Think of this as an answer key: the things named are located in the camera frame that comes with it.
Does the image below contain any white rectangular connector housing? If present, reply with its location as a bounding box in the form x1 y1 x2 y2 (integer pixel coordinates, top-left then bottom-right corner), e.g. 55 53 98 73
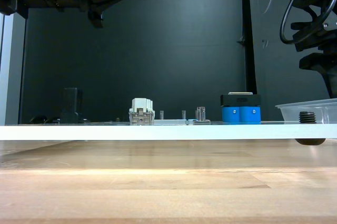
128 97 155 126

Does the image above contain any clear plastic tub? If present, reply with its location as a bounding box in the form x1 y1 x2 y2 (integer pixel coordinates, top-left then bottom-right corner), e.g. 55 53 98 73
275 98 337 125

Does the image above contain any black set screw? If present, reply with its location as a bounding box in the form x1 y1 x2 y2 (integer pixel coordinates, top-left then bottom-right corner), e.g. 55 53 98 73
299 111 317 124

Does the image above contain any black rubber foot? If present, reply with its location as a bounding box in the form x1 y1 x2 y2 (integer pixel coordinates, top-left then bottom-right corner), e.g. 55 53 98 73
294 138 326 146

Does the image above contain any black clamp block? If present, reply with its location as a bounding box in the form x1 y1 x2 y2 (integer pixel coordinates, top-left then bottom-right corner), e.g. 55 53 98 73
60 87 85 124

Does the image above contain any small silver socket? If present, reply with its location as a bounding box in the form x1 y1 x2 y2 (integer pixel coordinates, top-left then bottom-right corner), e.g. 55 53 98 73
193 106 212 126

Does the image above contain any clear block with metal posts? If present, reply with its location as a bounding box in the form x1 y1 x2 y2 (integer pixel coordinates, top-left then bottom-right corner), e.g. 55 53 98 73
153 109 196 126

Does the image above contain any white task board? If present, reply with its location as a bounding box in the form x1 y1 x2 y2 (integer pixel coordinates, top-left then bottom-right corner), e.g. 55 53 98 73
0 121 337 141

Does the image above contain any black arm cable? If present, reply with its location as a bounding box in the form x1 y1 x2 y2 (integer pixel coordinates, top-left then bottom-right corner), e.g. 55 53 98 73
279 0 337 46

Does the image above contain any blue connector mount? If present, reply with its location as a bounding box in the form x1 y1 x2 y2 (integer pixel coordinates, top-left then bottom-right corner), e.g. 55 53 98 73
220 91 262 125

